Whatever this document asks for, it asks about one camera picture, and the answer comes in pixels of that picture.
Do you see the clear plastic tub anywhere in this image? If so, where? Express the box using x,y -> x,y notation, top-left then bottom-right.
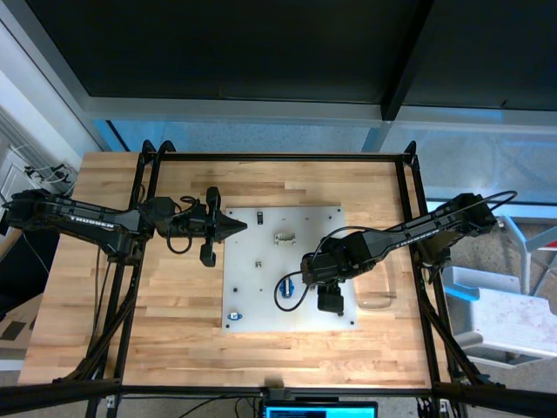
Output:
352,243 -> 399,313

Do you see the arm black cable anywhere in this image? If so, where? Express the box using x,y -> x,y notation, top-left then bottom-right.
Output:
272,190 -> 519,313
166,195 -> 196,254

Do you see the cardboard box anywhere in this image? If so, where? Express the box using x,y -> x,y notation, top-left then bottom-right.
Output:
0,293 -> 44,349

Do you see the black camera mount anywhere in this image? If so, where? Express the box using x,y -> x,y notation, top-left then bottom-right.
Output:
264,377 -> 292,400

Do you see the black aluminium frame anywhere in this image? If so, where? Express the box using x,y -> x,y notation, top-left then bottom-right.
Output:
0,138 -> 557,418

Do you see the white taskboard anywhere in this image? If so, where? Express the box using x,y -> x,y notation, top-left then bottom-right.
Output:
222,205 -> 360,334

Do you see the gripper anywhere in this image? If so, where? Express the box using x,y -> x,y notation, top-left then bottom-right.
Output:
191,185 -> 249,267
299,252 -> 349,318

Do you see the laptop screen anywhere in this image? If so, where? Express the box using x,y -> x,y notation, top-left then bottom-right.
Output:
259,400 -> 379,418

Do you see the white metal chair frame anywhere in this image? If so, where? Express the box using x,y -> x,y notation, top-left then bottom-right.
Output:
500,212 -> 557,297

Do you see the cable bundle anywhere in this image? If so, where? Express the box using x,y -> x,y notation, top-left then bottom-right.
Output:
23,163 -> 75,186

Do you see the white metal cart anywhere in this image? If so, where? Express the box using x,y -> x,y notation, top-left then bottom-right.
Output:
441,265 -> 557,371

